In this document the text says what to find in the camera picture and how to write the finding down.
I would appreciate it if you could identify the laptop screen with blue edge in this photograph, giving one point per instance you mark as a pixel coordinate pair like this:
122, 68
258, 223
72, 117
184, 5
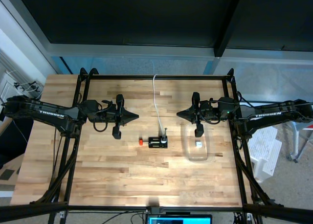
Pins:
178, 220

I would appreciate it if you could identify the black aluminium frame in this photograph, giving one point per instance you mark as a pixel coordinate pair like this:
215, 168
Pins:
34, 209

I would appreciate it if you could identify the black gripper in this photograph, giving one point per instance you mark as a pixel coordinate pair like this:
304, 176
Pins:
115, 116
204, 111

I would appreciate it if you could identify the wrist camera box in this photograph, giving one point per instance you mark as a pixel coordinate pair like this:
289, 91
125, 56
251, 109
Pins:
227, 106
90, 106

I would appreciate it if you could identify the clear plastic tub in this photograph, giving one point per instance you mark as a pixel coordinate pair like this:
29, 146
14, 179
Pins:
195, 155

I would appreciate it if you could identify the white cube adapter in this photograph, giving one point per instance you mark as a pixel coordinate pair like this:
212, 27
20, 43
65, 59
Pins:
198, 144

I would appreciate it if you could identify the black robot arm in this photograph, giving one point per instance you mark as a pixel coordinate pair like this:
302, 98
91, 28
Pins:
269, 115
49, 112

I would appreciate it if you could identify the white receptacle socket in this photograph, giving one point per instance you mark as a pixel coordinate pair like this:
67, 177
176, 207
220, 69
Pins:
163, 141

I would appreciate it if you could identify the black table-level camera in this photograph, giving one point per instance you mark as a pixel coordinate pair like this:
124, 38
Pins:
154, 209

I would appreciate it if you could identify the grey metal stand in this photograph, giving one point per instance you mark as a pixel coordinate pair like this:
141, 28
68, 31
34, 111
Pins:
296, 136

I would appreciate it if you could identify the black foam pad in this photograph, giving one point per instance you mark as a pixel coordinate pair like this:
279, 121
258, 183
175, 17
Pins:
6, 174

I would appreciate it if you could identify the black vise with red knob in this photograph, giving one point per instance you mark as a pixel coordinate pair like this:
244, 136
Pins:
154, 142

